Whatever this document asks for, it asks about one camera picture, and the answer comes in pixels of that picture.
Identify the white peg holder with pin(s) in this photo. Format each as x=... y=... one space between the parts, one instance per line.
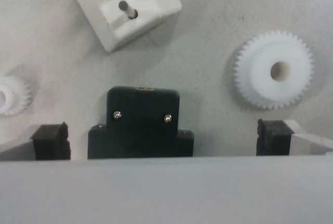
x=145 y=20

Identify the white small gear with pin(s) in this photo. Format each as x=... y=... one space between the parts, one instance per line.
x=15 y=99

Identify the thin metal round peg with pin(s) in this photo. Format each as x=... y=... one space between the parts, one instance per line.
x=127 y=9

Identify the white medium gear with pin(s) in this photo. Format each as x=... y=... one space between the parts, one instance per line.
x=260 y=83

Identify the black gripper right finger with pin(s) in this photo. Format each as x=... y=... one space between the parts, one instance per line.
x=273 y=139

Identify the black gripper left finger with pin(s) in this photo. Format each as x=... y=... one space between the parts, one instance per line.
x=50 y=143

